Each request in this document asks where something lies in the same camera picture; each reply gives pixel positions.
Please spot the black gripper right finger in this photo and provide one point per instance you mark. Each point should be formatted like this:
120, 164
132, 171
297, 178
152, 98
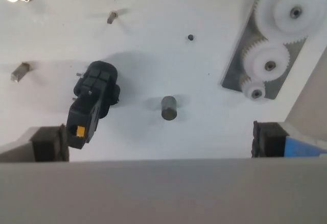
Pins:
268, 139

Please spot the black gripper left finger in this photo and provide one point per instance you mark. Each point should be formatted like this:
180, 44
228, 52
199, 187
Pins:
48, 143

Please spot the white small gear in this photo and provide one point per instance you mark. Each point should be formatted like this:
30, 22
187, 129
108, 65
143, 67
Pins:
254, 91

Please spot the black D-SUB plug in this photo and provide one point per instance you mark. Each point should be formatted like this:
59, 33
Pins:
93, 94

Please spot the metal square peg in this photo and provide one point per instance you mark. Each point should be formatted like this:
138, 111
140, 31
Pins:
112, 16
20, 71

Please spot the white medium gear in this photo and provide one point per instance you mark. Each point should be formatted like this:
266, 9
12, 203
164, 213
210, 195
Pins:
265, 60

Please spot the metal round peg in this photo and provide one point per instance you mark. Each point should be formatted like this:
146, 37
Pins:
169, 108

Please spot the white task board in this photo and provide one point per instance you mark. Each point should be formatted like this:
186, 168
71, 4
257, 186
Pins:
163, 63

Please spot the white large gear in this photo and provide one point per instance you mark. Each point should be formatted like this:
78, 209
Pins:
291, 9

